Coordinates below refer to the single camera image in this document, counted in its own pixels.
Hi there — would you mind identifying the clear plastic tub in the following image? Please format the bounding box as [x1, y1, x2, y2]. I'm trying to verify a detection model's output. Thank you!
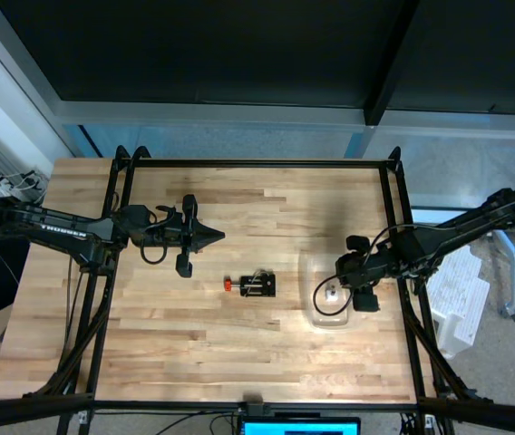
[300, 253, 362, 334]

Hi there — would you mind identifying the white stepped plastic block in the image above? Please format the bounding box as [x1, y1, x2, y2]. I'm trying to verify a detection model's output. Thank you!
[427, 253, 491, 360]

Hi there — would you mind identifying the black short arm cable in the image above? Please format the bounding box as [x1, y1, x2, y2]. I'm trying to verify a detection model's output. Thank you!
[364, 224, 417, 264]

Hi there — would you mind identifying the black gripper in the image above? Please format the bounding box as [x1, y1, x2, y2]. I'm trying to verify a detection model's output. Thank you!
[345, 235, 381, 314]
[166, 194, 227, 279]

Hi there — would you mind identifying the black clamp with red knob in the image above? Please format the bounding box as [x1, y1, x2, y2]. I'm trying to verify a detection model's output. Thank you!
[223, 271, 278, 299]

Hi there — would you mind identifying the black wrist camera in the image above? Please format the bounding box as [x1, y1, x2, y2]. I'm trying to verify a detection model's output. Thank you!
[334, 252, 359, 291]
[161, 221, 184, 248]

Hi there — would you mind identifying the blue laptop screen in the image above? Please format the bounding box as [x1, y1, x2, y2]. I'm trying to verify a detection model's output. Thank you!
[238, 416, 362, 435]

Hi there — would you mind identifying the black metal table frame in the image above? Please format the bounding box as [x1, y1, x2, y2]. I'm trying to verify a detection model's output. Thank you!
[0, 144, 515, 435]

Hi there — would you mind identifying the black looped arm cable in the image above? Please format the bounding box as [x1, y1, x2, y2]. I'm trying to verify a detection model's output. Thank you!
[312, 275, 359, 316]
[141, 226, 169, 266]

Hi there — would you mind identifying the white cable bundle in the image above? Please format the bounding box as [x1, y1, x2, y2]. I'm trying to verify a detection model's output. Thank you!
[0, 169, 45, 194]

